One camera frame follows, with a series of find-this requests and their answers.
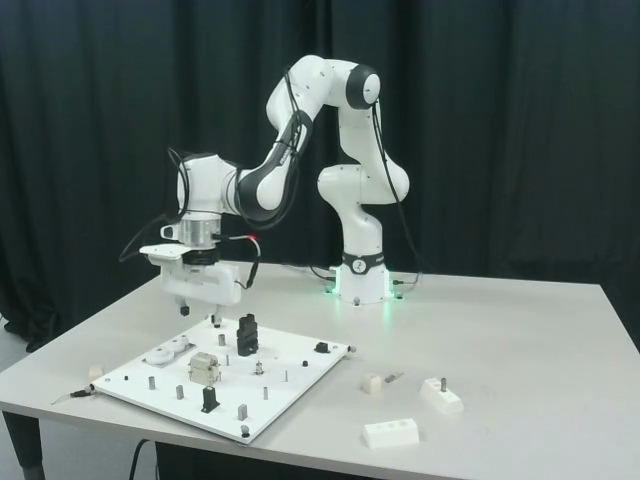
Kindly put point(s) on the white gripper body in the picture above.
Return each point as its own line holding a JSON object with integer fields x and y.
{"x": 200, "y": 285}

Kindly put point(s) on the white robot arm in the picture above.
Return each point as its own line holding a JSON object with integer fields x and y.
{"x": 355, "y": 200}

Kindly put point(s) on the white sloped peg holder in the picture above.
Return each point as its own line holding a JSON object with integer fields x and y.
{"x": 445, "y": 401}

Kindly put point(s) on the white small gear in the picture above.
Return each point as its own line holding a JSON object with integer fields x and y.
{"x": 184, "y": 340}

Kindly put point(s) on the black D-SUB plug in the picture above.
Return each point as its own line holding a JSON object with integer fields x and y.
{"x": 247, "y": 336}

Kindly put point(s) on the white medium gear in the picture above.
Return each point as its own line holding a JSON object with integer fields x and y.
{"x": 175, "y": 346}

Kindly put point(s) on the white large gear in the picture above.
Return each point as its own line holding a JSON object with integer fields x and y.
{"x": 160, "y": 356}

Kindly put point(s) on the metal BNC plug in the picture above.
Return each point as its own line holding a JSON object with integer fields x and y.
{"x": 258, "y": 368}

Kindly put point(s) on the white task board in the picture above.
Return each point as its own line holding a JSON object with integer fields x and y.
{"x": 280, "y": 400}

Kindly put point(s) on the small white block holder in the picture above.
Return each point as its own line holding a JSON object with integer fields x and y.
{"x": 95, "y": 372}

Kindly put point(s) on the small white cube holder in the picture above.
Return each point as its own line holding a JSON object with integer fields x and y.
{"x": 372, "y": 385}

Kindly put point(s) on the metal bolt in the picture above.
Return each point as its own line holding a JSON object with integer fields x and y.
{"x": 394, "y": 378}

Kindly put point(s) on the white holder with three holes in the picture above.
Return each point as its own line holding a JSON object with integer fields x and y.
{"x": 390, "y": 434}

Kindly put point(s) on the black curtain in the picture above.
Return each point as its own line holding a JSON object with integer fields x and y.
{"x": 100, "y": 100}

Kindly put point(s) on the dark table leg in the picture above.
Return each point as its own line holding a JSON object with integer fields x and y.
{"x": 22, "y": 445}

